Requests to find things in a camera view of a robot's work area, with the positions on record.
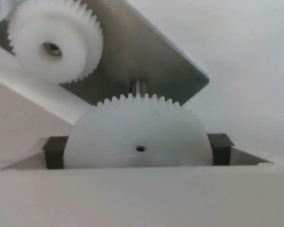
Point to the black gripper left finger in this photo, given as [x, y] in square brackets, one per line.
[53, 151]

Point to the white medium gear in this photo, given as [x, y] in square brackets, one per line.
[54, 45]

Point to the white task board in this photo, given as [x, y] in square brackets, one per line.
[142, 52]

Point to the white large gear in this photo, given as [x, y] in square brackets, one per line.
[137, 132]

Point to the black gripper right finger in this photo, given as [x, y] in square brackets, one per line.
[221, 149]

